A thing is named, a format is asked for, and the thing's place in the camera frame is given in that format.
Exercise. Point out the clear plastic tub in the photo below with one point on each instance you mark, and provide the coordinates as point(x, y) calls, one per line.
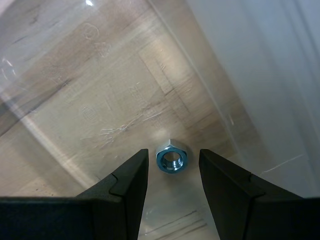
point(100, 87)

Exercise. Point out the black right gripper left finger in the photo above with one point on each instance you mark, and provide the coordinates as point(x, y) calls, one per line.
point(112, 212)

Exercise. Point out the silver M12 hex nut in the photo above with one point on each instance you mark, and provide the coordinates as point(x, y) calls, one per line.
point(160, 160)

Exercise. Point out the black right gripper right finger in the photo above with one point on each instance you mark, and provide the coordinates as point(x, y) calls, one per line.
point(250, 212)

